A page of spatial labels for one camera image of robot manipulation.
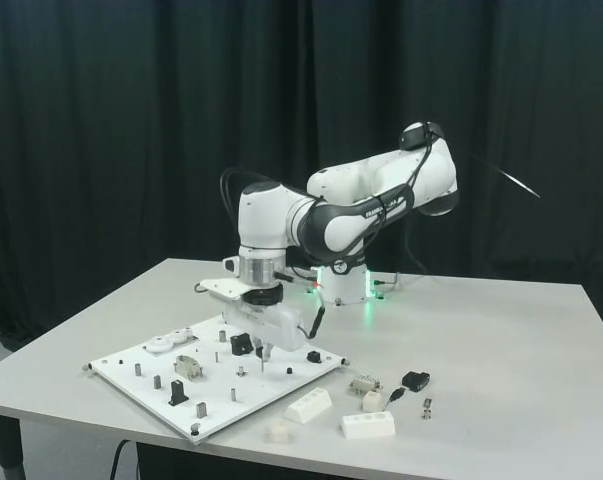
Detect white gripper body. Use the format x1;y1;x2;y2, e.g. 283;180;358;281
221;299;303;353

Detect long white peg holder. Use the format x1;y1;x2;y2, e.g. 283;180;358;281
340;410;398;442
282;386;328;424

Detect flat white plate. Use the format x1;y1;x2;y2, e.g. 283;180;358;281
199;277;256;302

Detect metal D-SUB plug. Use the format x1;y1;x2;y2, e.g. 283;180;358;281
349;375;378;399

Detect white task board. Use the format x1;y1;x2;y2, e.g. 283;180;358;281
82;315;351;443

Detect black Ethernet plug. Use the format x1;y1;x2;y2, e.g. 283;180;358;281
401;370;433;393

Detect black curtains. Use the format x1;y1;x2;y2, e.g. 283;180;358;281
0;0;603;354

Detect dark table leg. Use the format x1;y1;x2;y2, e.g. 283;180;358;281
0;410;23;480

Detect thin black rod on wire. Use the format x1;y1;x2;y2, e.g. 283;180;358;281
299;281;328;342

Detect black cable under table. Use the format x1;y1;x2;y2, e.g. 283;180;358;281
111;438;133;480

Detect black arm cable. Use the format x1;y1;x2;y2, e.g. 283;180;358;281
219;119;445;274

